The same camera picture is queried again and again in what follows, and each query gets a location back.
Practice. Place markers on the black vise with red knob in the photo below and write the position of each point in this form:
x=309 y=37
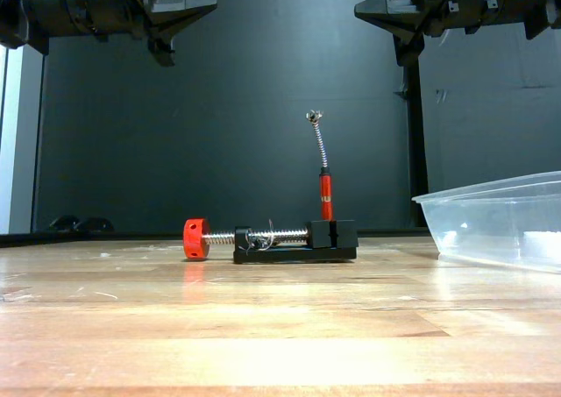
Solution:
x=333 y=239

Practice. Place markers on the clear plastic tub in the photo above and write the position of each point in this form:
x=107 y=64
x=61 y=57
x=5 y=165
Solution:
x=482 y=221

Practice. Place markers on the red RCA socket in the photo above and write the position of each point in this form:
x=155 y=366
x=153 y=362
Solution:
x=328 y=210

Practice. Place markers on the black curved frame bracket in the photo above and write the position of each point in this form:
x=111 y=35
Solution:
x=63 y=224
x=96 y=225

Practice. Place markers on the red RCA plug with spring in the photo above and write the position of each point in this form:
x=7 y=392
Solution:
x=325 y=186

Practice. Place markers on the black wall pillar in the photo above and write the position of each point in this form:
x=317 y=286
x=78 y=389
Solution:
x=418 y=151

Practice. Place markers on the white foam pad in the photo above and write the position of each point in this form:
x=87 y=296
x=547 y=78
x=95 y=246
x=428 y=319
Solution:
x=543 y=245

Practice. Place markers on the black aluminium frame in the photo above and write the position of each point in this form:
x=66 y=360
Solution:
x=131 y=238

